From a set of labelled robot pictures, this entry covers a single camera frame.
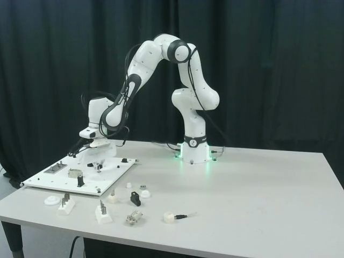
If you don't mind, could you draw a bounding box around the white task board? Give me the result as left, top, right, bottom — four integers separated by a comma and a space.
20, 152, 139, 197

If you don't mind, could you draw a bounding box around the black curtain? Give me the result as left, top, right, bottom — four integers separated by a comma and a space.
0, 0, 344, 194

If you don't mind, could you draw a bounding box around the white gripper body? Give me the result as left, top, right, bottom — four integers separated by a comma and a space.
77, 145, 118, 163

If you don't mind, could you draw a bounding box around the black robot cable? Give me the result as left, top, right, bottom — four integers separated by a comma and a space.
187, 48, 233, 148
80, 44, 143, 140

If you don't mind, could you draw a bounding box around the flat white mounting plate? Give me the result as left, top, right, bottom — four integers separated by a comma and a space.
90, 139, 111, 148

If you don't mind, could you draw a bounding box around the black floor cable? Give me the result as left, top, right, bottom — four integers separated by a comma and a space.
70, 235, 84, 258

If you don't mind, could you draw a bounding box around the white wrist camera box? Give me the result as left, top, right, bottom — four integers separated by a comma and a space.
78, 128, 98, 139

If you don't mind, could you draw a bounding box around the white round peg holder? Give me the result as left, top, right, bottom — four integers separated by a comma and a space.
95, 205, 113, 224

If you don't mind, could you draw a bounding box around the black D-SUB plug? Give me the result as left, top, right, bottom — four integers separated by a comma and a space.
130, 191, 142, 206

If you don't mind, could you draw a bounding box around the black controller box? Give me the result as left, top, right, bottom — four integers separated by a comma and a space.
83, 236, 194, 258

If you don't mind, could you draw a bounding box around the beige metal connector plug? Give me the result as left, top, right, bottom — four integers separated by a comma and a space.
125, 212, 140, 224

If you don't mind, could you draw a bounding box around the black table leg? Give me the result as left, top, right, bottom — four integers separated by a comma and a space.
0, 220, 22, 258

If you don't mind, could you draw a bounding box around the white square peg holder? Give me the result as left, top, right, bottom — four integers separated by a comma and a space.
55, 198, 76, 216

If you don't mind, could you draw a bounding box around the black camera cable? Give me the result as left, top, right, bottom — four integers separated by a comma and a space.
67, 137, 94, 159

